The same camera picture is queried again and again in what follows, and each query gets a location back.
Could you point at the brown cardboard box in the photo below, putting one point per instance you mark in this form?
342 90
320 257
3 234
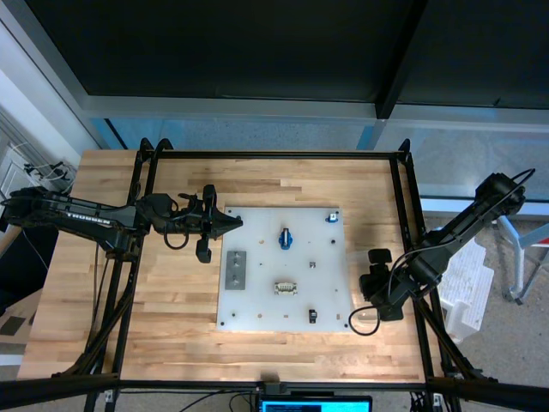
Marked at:
25 304

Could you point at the grey metal stand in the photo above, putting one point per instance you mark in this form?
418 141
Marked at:
520 270

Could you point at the blue-edged laptop screen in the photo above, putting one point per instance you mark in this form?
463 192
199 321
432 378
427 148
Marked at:
313 405

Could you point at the black USB socket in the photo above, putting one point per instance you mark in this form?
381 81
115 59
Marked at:
313 316

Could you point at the white styrofoam block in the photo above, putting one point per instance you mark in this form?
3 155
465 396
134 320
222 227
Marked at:
467 300

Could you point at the black metal frame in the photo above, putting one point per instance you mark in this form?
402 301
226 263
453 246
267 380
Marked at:
274 153

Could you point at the red plastic item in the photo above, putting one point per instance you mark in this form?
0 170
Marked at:
542 244

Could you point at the beige multi-pin connector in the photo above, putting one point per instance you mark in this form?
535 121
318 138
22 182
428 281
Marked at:
286 288

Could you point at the blue white socket block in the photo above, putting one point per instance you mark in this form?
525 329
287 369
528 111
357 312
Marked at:
331 218

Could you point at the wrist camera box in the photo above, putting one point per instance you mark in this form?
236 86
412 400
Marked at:
368 287

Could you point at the black table-level camera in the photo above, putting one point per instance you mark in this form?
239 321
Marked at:
274 386

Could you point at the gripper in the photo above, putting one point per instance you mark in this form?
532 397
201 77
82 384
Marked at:
208 223
388 292

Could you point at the white taskboard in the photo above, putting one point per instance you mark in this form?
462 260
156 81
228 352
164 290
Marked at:
257 300

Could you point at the grey metal plate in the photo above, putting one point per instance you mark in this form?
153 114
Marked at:
229 270

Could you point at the blue round socket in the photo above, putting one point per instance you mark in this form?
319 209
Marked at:
285 240

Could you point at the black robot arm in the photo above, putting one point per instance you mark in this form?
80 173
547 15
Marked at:
454 232
86 216

